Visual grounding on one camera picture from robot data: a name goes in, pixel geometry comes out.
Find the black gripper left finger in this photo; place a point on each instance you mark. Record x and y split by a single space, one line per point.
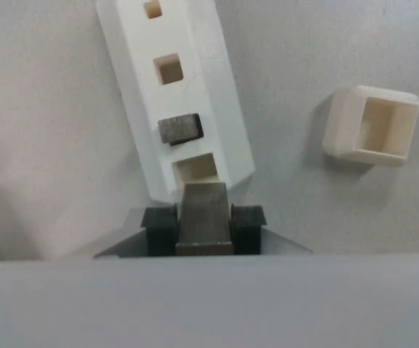
158 232

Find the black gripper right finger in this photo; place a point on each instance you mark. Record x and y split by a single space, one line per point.
245 232

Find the large metal square peg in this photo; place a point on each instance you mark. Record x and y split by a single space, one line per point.
204 224

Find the small metal square peg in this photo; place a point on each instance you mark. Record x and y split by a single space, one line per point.
178 127

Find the white square peg holder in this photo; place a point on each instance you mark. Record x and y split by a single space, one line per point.
180 90

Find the white cup-shaped plug holder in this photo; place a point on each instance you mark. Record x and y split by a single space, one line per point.
343 123

